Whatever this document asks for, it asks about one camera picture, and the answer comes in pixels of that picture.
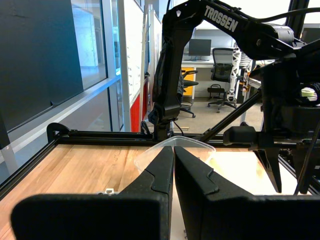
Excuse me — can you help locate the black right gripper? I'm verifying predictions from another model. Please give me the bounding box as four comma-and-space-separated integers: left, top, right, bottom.
223, 43, 320, 195

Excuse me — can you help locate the white lattice structure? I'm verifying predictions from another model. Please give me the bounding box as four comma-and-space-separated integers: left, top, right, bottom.
226, 42, 252, 103

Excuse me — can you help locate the green tape roll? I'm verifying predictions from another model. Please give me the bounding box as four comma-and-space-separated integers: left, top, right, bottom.
300, 87, 318, 99

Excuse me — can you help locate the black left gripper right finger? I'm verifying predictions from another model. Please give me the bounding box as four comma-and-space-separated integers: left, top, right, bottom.
174, 146, 320, 240

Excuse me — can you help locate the white partition with red panel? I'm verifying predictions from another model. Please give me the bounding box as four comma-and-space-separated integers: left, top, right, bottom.
123, 0, 163, 133

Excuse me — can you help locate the white desk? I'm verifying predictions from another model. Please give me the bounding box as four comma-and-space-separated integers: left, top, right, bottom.
181, 59, 216, 98

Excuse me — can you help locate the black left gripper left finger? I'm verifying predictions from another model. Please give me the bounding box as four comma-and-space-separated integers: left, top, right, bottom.
10, 146, 175, 240

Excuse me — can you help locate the dark glass window panel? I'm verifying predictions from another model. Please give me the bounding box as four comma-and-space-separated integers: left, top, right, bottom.
0, 0, 85, 133

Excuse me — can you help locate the clear plastic tub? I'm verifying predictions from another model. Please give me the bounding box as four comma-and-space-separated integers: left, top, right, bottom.
133, 135, 217, 176

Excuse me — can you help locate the clear glass window pane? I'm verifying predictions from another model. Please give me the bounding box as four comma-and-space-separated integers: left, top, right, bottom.
71, 0, 121, 91

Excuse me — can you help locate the black mesh office chair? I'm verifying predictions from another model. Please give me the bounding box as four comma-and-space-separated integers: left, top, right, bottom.
206, 47, 239, 114

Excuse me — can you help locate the black computer monitor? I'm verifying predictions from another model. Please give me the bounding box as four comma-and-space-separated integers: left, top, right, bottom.
301, 23, 320, 45
187, 38, 212, 63

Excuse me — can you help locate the yellow cabinet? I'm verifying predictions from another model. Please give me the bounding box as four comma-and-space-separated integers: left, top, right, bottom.
181, 66, 195, 100

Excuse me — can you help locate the black aluminium frame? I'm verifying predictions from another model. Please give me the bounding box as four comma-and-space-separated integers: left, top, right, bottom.
0, 0, 320, 201

